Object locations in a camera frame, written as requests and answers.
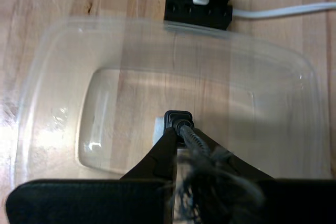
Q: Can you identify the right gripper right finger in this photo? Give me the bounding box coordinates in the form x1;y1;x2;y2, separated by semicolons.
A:
195;128;336;224

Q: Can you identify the white socket cord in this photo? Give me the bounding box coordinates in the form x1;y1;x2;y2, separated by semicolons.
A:
232;2;336;19

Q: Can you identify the black plug with braided cable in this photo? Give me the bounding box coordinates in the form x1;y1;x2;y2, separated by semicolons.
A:
163;110;265;224

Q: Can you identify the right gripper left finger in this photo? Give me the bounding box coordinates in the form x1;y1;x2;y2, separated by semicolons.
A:
5;126;179;224

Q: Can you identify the clear plastic tub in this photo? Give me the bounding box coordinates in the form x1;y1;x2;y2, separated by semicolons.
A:
14;18;325;183

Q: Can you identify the black vise with orange knob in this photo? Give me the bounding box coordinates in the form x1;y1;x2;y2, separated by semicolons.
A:
164;0;234;31

